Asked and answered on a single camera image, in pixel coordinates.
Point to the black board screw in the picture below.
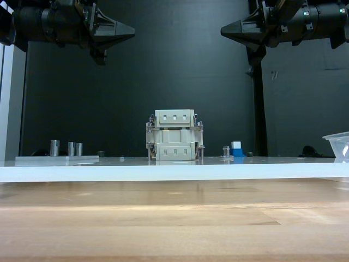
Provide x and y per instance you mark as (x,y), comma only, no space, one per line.
(250,154)
(101,154)

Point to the black frame corner bracket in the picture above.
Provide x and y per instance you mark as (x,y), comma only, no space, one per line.
(41,152)
(310,152)

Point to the white board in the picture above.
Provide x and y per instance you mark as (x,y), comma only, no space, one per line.
(174,172)

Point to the beige connector base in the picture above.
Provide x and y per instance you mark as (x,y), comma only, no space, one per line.
(174,151)

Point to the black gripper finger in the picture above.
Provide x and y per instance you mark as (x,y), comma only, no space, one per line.
(109,30)
(245,30)

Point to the short metal post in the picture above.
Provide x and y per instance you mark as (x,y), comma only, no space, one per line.
(71,149)
(79,150)

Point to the tall slotted metal post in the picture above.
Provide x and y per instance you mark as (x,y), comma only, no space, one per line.
(55,148)

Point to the clear plastic tub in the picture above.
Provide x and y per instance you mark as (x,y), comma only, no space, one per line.
(339,147)

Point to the silver mounting screw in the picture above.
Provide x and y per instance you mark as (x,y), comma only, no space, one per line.
(149,150)
(202,151)

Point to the clear plastic plug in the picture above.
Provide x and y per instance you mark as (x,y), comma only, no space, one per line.
(227,152)

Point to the beige HAN10-E connector insert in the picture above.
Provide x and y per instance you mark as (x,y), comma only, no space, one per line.
(174,117)

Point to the blue and white socket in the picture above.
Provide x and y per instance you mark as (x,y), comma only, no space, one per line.
(237,154)

